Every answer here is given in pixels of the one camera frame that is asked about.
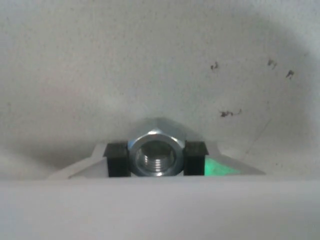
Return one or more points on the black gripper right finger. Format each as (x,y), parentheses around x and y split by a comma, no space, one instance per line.
(195,160)

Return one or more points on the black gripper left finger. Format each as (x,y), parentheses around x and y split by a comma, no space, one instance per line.
(116,160)

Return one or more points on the metal hex bolt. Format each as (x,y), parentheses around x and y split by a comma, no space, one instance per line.
(156,140)

